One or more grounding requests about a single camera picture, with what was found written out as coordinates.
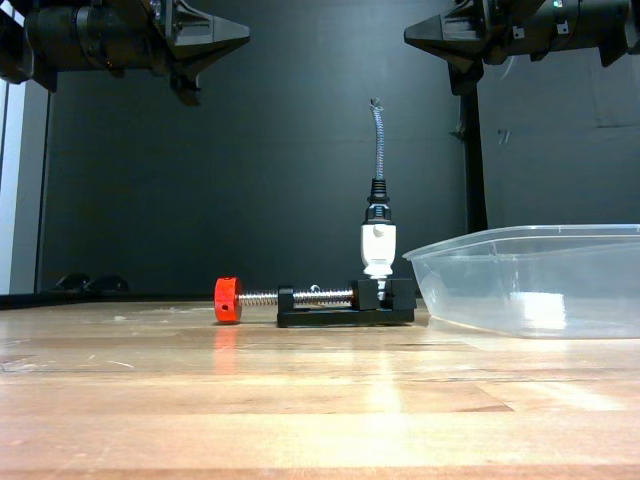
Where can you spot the black clamp with red knob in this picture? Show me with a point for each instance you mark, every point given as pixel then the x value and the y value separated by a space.
pixel 345 317

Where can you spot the white power receptacle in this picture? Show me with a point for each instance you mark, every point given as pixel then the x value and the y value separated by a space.
pixel 378 250

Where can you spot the clear plastic tub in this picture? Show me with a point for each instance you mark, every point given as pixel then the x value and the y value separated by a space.
pixel 475 300

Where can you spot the small white connector block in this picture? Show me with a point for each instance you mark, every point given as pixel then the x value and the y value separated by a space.
pixel 537 310

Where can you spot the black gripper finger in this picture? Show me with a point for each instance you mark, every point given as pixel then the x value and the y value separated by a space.
pixel 462 55
pixel 200 57
pixel 450 30
pixel 220 32

